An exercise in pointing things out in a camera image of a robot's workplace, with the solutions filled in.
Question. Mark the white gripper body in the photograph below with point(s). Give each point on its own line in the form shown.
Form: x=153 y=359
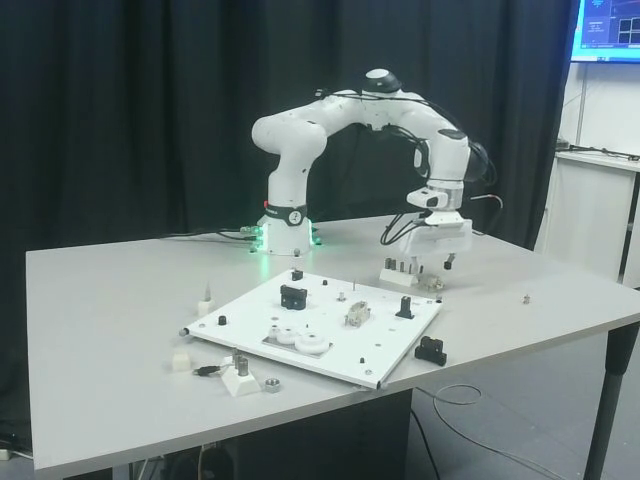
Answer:
x=440 y=237

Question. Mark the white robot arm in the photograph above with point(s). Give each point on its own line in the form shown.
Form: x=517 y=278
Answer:
x=290 y=165

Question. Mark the metal waterproof plug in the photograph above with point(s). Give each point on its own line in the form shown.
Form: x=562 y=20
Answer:
x=433 y=283

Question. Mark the white peg holder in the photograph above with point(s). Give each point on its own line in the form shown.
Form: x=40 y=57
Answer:
x=397 y=276
x=240 y=382

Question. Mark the black D-SUB plug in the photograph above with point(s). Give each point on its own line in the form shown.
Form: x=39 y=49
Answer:
x=430 y=351

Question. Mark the white task board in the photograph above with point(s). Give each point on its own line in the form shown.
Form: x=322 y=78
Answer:
x=320 y=325

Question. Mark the white large gear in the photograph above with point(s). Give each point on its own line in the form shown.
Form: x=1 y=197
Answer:
x=313 y=344

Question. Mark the white cabinet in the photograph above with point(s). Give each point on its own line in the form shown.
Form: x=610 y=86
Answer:
x=590 y=215

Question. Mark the white medium gear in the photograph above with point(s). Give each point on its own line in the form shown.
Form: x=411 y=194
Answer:
x=288 y=337

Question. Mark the white small gear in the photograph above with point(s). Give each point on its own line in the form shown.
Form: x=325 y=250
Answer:
x=273 y=333

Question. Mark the metal hex nut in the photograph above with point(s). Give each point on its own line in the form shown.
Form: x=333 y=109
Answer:
x=272 y=386

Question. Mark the metal round peg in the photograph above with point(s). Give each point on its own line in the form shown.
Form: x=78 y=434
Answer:
x=243 y=366
x=235 y=361

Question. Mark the black table leg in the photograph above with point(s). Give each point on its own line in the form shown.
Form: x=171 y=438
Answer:
x=607 y=400

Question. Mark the white holder with grey cone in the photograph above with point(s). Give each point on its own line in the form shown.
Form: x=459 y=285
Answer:
x=206 y=300

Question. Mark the small white cube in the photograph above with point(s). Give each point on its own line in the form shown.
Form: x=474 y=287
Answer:
x=182 y=362

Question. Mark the blue screen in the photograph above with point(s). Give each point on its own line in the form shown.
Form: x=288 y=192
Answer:
x=607 y=30

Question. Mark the black curtain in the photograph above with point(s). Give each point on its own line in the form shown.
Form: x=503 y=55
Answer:
x=150 y=100

